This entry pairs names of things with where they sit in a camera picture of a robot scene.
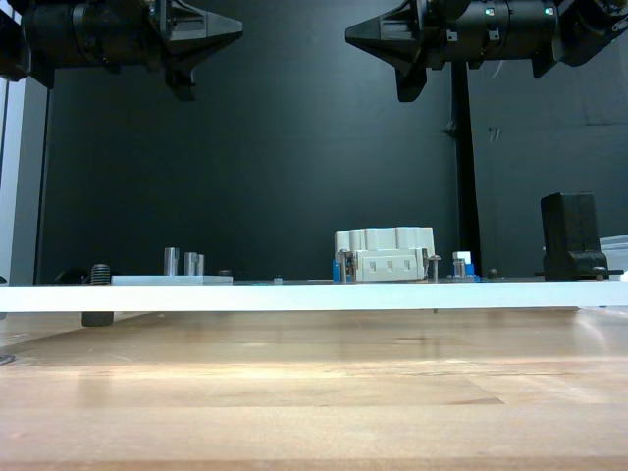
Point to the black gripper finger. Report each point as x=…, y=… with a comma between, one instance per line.
x=390, y=48
x=390, y=25
x=196, y=49
x=216, y=24

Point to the tall silver metal bar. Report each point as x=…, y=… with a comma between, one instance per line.
x=172, y=262

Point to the short silver metal bar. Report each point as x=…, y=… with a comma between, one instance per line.
x=191, y=265

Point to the thin silver metal bar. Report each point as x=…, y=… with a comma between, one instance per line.
x=201, y=266

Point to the beige connector housing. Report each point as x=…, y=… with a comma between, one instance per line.
x=387, y=255

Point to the silver machine screw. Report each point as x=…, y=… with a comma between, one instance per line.
x=433, y=267

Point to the white and blue connector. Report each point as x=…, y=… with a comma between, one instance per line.
x=464, y=267

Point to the black threaded set screw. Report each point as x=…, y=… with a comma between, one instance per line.
x=101, y=275

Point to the white task board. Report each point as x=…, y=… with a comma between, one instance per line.
x=314, y=297

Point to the black rubber foot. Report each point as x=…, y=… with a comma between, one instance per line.
x=98, y=319

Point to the clear plastic tub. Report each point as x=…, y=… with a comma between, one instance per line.
x=618, y=250

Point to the black wall post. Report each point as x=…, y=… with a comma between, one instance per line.
x=466, y=172

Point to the grey aluminium frame profile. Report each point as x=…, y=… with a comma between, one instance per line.
x=24, y=196

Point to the grey aluminium base plate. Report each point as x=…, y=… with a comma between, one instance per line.
x=172, y=280

